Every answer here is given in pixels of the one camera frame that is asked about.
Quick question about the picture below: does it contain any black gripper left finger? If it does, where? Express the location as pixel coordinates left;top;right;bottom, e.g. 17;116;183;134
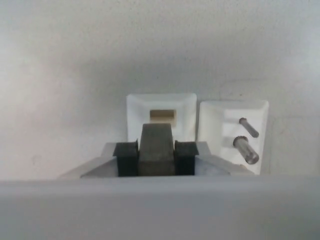
58;139;138;180

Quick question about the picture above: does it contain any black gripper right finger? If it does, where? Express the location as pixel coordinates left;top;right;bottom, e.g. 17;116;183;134
173;139;242;180

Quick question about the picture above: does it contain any metal square peg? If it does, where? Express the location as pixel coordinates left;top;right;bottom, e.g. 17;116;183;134
136;122;176;177

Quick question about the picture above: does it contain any white round peg holder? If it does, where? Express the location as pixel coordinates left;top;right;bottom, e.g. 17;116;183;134
196;99;270;176

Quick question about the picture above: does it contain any white square peg holder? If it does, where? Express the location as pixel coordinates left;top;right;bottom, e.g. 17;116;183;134
125;92;199;144

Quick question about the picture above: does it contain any large metal round peg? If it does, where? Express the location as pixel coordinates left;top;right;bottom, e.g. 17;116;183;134
232;135;260;165

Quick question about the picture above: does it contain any small metal round peg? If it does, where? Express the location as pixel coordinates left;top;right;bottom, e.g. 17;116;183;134
238;117;260;138

